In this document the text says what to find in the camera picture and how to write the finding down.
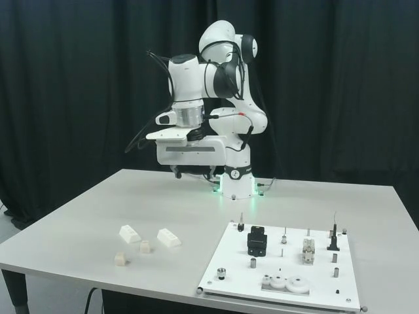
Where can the long white holder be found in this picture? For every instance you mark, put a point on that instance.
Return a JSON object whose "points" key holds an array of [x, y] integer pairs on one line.
{"points": [[169, 238], [130, 233]]}

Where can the metal round peg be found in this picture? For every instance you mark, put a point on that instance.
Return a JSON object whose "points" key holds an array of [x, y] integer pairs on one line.
{"points": [[336, 272], [253, 263]]}

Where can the metal square peg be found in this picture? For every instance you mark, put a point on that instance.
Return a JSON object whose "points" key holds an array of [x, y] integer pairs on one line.
{"points": [[334, 257]]}

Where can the dark grey table leg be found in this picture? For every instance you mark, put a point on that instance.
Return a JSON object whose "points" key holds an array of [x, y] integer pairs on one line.
{"points": [[13, 291]]}

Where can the white task board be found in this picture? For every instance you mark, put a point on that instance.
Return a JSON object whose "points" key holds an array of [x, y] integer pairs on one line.
{"points": [[235, 258]]}

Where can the black cabinet under table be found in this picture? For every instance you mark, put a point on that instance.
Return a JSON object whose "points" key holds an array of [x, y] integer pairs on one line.
{"points": [[147, 304]]}

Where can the black D-SUB plug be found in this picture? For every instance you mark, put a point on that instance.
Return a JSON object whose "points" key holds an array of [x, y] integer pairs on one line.
{"points": [[257, 243]]}

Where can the white small gear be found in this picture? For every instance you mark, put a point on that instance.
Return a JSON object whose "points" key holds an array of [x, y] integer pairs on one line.
{"points": [[267, 280]]}

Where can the black curtain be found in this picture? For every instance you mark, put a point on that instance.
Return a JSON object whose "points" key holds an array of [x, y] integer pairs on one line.
{"points": [[65, 81]]}

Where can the metal BNC plug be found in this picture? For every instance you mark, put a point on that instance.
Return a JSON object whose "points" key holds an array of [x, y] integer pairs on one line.
{"points": [[284, 240]]}

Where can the white large gear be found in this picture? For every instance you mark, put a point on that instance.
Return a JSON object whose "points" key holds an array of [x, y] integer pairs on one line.
{"points": [[298, 284]]}

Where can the flat white mounting plate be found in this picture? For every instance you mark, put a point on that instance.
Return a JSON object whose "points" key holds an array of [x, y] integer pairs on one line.
{"points": [[167, 134]]}

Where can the white medium gear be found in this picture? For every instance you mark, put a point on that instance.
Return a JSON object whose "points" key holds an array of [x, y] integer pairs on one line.
{"points": [[278, 282]]}

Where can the small white camera box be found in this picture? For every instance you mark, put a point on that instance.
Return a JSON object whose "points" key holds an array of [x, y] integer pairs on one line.
{"points": [[165, 118]]}

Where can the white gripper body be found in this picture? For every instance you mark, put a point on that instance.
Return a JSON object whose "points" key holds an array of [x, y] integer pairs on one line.
{"points": [[196, 157]]}

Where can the metal bolt with black base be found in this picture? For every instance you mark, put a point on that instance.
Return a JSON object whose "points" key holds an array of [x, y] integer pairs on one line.
{"points": [[221, 273]]}

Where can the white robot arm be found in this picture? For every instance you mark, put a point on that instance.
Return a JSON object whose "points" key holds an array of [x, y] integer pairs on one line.
{"points": [[242, 108]]}

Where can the small white holder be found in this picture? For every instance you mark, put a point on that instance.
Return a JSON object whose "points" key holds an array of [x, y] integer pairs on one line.
{"points": [[121, 259], [145, 247]]}

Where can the beige metal connector block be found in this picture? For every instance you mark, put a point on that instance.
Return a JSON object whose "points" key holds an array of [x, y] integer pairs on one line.
{"points": [[308, 252]]}

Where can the black plug with grey stem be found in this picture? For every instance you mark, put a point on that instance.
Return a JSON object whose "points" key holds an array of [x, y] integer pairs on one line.
{"points": [[241, 227]]}

